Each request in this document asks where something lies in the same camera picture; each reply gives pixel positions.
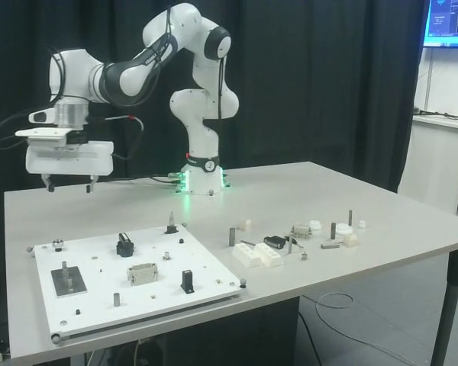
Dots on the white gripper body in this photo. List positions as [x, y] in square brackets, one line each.
[68, 162]

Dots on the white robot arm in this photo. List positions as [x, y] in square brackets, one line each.
[189, 26]

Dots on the flat white mounting plate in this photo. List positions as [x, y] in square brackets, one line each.
[42, 132]

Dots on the white task board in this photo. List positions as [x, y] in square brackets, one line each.
[99, 282]

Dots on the metal round peg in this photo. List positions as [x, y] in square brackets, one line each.
[232, 237]
[116, 299]

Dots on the small white holder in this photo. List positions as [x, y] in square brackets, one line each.
[245, 224]
[350, 240]

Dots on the thin metal peg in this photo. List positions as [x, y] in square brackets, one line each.
[248, 242]
[350, 217]
[290, 244]

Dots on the large white holder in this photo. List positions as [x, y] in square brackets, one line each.
[245, 256]
[269, 256]

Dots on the black D-SUB plug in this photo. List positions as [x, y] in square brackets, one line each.
[273, 242]

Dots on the black cabinet under table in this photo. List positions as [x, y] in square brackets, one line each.
[229, 335]

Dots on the black USB plug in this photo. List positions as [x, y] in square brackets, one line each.
[294, 241]

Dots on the grey waterproof plug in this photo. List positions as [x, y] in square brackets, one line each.
[300, 231]

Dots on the metal BNC plug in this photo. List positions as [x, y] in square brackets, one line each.
[304, 256]

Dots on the white medium gear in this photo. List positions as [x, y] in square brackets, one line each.
[315, 225]

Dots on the flat grey metal bar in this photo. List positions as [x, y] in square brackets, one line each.
[330, 244]

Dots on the metal square peg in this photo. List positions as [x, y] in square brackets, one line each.
[333, 232]

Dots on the white large gear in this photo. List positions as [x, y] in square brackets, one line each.
[344, 229]

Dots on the black curtain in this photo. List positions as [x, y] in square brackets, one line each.
[328, 76]

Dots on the white small gear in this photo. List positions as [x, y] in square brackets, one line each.
[361, 224]

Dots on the white cabinet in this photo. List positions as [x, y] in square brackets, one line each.
[435, 164]

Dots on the black table leg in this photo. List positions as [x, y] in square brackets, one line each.
[448, 305]

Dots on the blue screen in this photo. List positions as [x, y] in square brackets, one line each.
[448, 23]

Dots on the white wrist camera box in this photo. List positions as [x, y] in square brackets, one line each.
[41, 116]

